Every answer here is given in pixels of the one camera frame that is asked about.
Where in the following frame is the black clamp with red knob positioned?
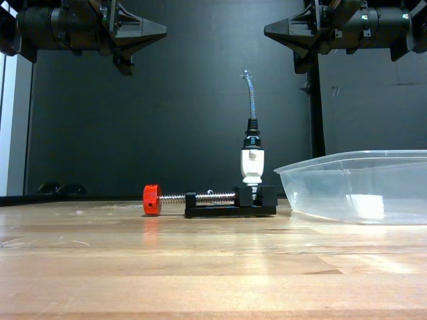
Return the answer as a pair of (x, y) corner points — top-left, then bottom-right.
(143, 182), (278, 220)

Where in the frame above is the white power plug braided cable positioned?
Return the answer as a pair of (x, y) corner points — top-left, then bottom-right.
(239, 69), (266, 187)

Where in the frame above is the clear plastic tub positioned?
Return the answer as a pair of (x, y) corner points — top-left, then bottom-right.
(273, 149), (427, 226)

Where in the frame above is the white square sticker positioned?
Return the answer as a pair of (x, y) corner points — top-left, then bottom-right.
(346, 193), (385, 218)

